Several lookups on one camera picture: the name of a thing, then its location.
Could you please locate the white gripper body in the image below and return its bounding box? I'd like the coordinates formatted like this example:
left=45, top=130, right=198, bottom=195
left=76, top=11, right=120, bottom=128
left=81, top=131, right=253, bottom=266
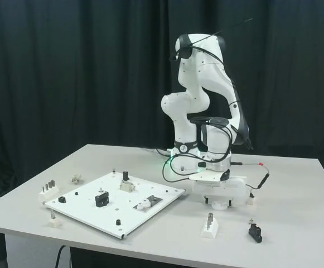
left=192, top=177, right=248, bottom=204

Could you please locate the flat white mounting plate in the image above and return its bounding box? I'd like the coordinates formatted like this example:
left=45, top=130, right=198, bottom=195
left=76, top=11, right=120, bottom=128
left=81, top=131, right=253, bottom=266
left=188, top=170, right=224, bottom=182

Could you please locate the white round peg holder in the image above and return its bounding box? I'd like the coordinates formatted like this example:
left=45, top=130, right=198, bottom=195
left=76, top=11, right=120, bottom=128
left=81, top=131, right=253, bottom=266
left=200, top=222, right=220, bottom=239

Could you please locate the black D-SUB plug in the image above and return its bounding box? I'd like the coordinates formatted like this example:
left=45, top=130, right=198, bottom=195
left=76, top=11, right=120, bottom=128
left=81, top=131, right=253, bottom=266
left=248, top=224, right=263, bottom=243

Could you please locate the black waterproof plug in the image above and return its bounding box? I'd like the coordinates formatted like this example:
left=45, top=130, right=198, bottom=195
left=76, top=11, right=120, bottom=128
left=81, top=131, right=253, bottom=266
left=94, top=194, right=110, bottom=208

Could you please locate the white task board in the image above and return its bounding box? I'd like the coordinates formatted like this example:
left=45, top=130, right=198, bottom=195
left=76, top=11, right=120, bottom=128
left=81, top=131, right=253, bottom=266
left=42, top=171, right=186, bottom=240

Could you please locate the white square peg holder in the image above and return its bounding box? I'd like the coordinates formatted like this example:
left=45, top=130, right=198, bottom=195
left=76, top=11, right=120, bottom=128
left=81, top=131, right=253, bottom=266
left=40, top=186, right=61, bottom=198

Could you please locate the black curtain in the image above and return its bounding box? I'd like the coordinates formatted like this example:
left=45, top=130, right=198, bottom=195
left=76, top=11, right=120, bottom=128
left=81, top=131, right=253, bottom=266
left=0, top=0, right=324, bottom=196

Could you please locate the thin black rod on wire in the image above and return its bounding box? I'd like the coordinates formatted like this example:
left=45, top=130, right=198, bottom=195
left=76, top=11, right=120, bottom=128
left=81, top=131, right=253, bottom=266
left=230, top=160, right=270, bottom=190

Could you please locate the black looped wrist cable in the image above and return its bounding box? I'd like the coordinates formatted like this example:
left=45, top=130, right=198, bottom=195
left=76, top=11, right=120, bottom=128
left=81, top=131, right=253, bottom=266
left=191, top=118, right=234, bottom=163

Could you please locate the thin black looped cable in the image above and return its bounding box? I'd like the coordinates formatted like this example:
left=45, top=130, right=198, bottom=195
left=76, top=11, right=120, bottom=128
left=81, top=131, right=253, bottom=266
left=161, top=155, right=207, bottom=184

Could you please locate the black cable sleeve along arm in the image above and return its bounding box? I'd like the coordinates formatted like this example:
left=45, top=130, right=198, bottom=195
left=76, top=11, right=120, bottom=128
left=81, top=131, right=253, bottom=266
left=170, top=41, right=254, bottom=150

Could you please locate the black cable on table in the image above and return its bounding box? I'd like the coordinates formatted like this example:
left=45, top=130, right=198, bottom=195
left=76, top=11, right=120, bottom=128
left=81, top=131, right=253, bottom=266
left=142, top=146, right=172, bottom=156

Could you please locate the black floor cable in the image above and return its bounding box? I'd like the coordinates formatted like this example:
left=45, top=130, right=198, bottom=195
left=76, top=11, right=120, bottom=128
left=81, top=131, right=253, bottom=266
left=56, top=245, right=70, bottom=268

